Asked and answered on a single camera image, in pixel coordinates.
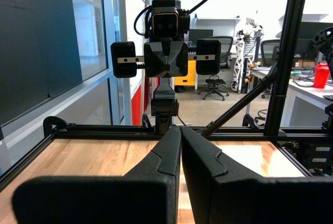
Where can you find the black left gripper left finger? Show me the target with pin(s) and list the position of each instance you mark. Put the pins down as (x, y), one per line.
(99, 200)

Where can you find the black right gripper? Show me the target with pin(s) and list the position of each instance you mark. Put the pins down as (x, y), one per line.
(123, 70)

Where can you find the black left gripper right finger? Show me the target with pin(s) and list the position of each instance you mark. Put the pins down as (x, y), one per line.
(260, 203)

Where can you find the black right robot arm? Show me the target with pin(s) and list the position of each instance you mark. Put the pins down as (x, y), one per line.
(165, 104)

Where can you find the yellow cabinet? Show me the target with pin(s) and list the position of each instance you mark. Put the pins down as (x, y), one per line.
(188, 78)

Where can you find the black computer monitor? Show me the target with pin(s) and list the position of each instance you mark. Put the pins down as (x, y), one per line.
(307, 37)
(201, 34)

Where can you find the red partition panel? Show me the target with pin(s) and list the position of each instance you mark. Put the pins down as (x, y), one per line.
(136, 104)

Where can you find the black office chair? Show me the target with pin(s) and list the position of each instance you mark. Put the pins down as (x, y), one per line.
(268, 50)
(216, 79)

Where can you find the white lattice structure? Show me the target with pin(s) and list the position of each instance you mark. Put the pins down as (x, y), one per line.
(240, 60)

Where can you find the white desk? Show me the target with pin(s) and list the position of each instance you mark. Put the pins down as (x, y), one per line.
(301, 91)

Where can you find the small cardboard box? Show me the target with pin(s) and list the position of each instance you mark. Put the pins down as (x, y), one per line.
(307, 64)

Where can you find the red plastic container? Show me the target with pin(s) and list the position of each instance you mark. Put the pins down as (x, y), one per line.
(321, 76)

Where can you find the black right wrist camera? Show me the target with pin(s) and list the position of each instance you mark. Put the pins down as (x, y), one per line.
(165, 25)

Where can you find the white wall shelf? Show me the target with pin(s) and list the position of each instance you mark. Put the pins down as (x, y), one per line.
(218, 20)
(316, 17)

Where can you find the black aluminium frame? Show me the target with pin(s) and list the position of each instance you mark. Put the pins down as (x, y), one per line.
(287, 52)

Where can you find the black perforated bracket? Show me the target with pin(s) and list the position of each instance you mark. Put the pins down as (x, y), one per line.
(325, 39)

